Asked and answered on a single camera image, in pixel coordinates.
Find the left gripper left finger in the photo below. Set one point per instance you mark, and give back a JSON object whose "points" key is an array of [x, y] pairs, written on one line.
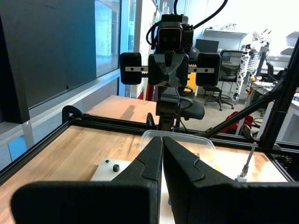
{"points": [[93, 203]]}

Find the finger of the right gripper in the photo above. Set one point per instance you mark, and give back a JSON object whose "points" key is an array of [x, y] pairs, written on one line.
{"points": [[181, 72], [156, 72]]}

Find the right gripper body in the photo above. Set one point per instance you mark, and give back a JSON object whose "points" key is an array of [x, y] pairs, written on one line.
{"points": [[130, 60]]}

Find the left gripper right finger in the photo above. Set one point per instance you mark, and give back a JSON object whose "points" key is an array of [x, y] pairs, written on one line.
{"points": [[222, 203]]}

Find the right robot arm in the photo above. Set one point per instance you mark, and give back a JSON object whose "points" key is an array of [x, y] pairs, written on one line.
{"points": [[167, 109]]}

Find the white task board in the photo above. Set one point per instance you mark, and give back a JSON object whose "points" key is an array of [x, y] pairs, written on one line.
{"points": [[102, 170]]}

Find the window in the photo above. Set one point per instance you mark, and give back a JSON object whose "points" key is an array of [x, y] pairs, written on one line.
{"points": [[107, 35]]}

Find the black monitor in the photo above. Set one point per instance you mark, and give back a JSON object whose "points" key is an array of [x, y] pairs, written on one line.
{"points": [[206, 46]]}

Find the black threaded stud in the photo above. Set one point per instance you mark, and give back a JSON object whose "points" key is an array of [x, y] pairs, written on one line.
{"points": [[116, 168]]}

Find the black mesh office chair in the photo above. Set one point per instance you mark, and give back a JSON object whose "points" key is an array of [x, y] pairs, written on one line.
{"points": [[230, 67]]}

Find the clear plastic container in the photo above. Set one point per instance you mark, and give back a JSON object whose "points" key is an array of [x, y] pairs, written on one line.
{"points": [[187, 140]]}

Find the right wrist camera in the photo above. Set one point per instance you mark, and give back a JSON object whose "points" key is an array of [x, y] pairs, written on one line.
{"points": [[169, 38]]}

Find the black frame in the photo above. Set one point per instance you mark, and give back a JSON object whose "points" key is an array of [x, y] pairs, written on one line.
{"points": [[105, 121]]}

